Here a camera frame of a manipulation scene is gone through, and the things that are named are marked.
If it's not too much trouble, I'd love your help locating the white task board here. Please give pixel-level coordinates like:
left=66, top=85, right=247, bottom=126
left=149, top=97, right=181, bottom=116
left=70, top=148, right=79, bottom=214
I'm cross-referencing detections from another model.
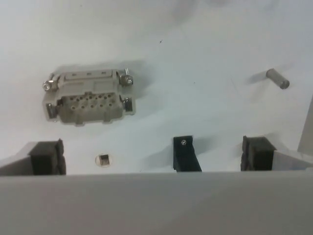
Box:
left=0, top=0, right=313, bottom=175

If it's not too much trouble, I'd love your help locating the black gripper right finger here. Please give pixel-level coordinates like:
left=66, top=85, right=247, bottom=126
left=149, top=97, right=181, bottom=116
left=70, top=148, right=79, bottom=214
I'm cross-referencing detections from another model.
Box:
left=241, top=135, right=313, bottom=172

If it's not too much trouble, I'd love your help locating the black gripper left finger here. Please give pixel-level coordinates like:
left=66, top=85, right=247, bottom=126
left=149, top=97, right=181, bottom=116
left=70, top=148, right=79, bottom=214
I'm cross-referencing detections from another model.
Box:
left=0, top=139, right=67, bottom=176

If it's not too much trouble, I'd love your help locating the beige multi-pin connector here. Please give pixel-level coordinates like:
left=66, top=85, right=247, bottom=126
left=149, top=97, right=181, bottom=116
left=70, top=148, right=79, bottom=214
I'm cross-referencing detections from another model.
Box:
left=42, top=68, right=135, bottom=127

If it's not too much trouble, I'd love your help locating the black bracket with screw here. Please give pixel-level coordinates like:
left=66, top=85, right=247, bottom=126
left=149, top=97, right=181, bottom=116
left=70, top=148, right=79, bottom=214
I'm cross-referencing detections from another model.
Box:
left=173, top=135, right=203, bottom=172

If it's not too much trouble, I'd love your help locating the thick metal round peg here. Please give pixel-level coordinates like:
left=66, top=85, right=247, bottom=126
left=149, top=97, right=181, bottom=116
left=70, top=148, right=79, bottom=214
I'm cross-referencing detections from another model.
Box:
left=266, top=69, right=291, bottom=90

